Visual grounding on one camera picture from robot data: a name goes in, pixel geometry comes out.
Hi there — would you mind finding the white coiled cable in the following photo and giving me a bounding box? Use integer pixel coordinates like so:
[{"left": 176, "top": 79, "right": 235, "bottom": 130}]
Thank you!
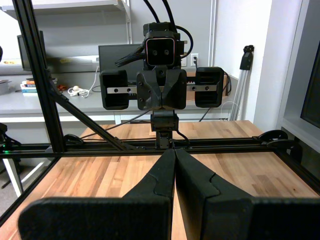
[{"left": 66, "top": 84, "right": 91, "bottom": 99}]

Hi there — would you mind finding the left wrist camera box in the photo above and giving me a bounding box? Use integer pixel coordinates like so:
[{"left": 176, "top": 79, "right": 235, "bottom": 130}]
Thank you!
[{"left": 143, "top": 36, "right": 177, "bottom": 68}]

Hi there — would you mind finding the black computer monitor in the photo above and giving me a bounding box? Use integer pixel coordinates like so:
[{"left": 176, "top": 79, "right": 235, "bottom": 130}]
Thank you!
[
  {"left": 98, "top": 43, "right": 146, "bottom": 74},
  {"left": 16, "top": 29, "right": 46, "bottom": 72}
]

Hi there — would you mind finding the black aluminium frame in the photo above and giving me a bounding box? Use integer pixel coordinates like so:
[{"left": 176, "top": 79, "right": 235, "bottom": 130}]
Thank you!
[{"left": 0, "top": 0, "right": 320, "bottom": 223}]

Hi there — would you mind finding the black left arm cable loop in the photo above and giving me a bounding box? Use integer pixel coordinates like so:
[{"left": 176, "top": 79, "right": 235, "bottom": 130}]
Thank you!
[{"left": 174, "top": 24, "right": 195, "bottom": 67}]

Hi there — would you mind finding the black overhead cable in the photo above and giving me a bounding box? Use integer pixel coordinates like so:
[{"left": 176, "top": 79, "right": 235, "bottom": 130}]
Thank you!
[
  {"left": 161, "top": 0, "right": 177, "bottom": 25},
  {"left": 142, "top": 0, "right": 162, "bottom": 25}
]

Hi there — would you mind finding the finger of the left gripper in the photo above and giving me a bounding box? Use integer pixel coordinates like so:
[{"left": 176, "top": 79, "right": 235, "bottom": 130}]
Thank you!
[
  {"left": 136, "top": 69, "right": 164, "bottom": 111},
  {"left": 162, "top": 69, "right": 188, "bottom": 111}
]

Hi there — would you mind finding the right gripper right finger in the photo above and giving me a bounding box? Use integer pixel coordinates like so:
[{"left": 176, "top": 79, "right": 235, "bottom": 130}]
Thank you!
[{"left": 175, "top": 149, "right": 320, "bottom": 240}]

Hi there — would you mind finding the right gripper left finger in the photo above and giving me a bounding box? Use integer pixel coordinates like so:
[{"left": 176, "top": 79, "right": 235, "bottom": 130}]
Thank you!
[{"left": 18, "top": 148, "right": 176, "bottom": 240}]

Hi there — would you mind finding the black device with green light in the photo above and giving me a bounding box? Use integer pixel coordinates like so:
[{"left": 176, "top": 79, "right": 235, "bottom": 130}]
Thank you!
[{"left": 0, "top": 122, "right": 22, "bottom": 157}]

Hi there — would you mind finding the white wall shelf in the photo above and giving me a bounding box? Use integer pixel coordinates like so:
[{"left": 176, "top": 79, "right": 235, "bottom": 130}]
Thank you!
[{"left": 0, "top": 0, "right": 132, "bottom": 16}]

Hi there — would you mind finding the stack of books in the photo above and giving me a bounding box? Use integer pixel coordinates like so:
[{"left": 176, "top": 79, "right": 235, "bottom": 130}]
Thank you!
[{"left": 19, "top": 79, "right": 39, "bottom": 95}]

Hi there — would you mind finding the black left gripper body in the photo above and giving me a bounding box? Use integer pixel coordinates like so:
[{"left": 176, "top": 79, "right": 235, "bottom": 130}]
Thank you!
[{"left": 99, "top": 66, "right": 225, "bottom": 111}]

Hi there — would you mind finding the grey desk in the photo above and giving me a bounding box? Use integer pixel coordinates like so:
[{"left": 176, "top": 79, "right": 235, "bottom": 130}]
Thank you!
[{"left": 0, "top": 71, "right": 240, "bottom": 125}]

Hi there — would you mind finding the black braided cable sleeve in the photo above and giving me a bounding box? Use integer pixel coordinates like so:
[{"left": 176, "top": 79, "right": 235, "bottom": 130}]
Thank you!
[{"left": 114, "top": 49, "right": 146, "bottom": 69}]

